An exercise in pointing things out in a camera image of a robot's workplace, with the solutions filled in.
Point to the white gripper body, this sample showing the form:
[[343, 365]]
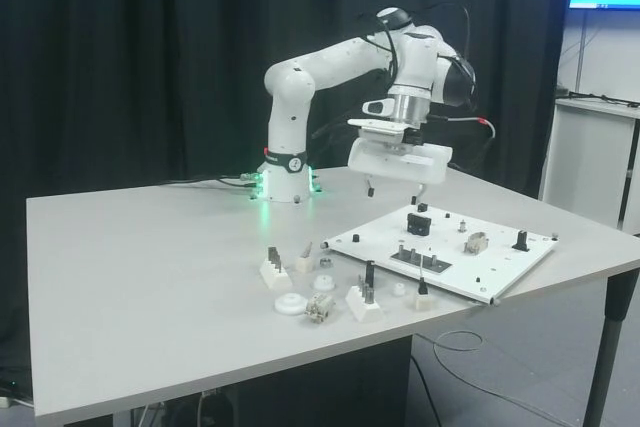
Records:
[[400, 164]]

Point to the black USB plug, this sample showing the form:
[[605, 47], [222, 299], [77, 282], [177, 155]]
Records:
[[421, 288]]

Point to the white square peg holder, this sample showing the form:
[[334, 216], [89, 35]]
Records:
[[274, 278]]

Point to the white task board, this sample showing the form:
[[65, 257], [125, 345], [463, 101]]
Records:
[[450, 257]]

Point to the white bolt holder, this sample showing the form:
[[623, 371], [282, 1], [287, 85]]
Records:
[[305, 265]]

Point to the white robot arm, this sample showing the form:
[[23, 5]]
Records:
[[290, 112]]

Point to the thick metal round peg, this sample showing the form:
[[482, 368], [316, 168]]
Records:
[[372, 295]]

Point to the beige waterproof plug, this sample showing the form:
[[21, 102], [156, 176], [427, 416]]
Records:
[[315, 309]]

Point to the medium metal round peg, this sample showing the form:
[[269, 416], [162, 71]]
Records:
[[366, 294]]

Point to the white small gear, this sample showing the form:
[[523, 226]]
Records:
[[399, 290]]

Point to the metal nut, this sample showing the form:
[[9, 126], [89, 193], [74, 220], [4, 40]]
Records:
[[325, 263]]

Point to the white plug holder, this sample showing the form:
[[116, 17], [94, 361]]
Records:
[[422, 302]]

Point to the medium metal square peg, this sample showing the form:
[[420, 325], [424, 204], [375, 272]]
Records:
[[275, 260]]

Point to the black table leg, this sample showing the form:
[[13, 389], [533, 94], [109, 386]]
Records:
[[607, 347]]

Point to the white medium gear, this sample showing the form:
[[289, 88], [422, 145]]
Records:
[[324, 283]]

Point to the white cabinet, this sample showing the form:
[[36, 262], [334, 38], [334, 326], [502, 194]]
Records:
[[590, 167]]

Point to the white round peg holder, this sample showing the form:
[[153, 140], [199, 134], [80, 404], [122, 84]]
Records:
[[364, 308]]

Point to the white large gear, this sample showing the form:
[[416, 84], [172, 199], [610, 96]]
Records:
[[289, 303]]

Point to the thin metal round peg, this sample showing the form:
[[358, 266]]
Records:
[[360, 286]]

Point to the thick metal square peg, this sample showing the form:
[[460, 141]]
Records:
[[270, 256]]

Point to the black curtain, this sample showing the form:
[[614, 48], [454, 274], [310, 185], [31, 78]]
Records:
[[125, 47]]

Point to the metal bolt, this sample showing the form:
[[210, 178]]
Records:
[[306, 250]]

